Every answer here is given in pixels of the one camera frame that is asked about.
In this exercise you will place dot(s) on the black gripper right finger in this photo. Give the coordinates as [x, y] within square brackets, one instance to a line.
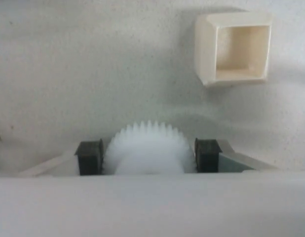
[206, 155]

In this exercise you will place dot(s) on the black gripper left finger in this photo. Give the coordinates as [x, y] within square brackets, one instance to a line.
[89, 158]

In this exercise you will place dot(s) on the white medium gear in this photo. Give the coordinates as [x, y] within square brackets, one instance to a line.
[147, 150]

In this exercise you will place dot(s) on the empty cream square holder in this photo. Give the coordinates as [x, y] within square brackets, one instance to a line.
[206, 49]

